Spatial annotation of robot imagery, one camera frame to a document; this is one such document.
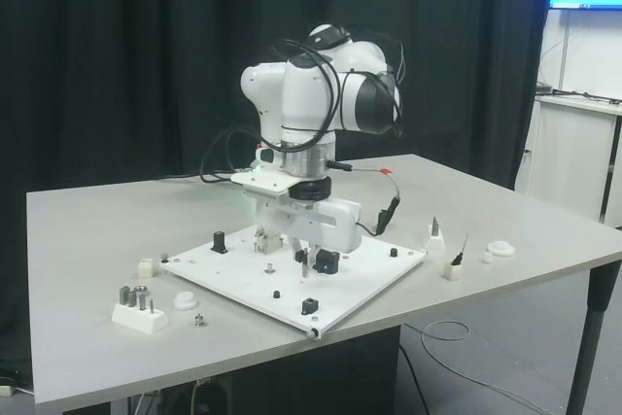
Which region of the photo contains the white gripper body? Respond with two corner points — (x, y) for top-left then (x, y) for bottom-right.
(255, 199), (363, 252)

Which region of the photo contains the white task board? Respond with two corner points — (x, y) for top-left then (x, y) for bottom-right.
(159, 227), (429, 341)

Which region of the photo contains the black under-table cabinet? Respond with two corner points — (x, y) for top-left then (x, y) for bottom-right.
(291, 325), (402, 415)

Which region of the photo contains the thin black pointed plug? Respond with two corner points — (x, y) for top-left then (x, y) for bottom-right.
(454, 233), (470, 266)

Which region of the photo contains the white large gear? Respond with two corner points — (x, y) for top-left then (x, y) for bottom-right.
(487, 238), (515, 259)

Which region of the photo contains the white four-hole peg holder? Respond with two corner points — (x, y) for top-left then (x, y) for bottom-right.
(110, 303), (171, 337)

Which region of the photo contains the white cabinet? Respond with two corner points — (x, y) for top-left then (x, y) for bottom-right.
(514, 91), (622, 229)

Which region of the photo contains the black curtain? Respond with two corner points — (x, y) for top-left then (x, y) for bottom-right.
(0, 0), (560, 380)

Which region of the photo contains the dark table leg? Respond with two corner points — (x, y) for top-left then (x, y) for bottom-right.
(566, 259), (622, 415)

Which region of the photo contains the silver wrist ring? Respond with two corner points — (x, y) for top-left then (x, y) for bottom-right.
(279, 142), (336, 178)

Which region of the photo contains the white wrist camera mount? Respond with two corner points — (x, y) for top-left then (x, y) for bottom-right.
(230, 169), (302, 202)

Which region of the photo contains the black elbow cable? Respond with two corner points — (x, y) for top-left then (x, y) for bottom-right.
(271, 37), (407, 152)

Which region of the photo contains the grey floor cable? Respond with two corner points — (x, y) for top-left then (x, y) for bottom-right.
(420, 321), (574, 406)

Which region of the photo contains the black floor cable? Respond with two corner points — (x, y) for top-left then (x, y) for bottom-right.
(397, 341), (438, 415)

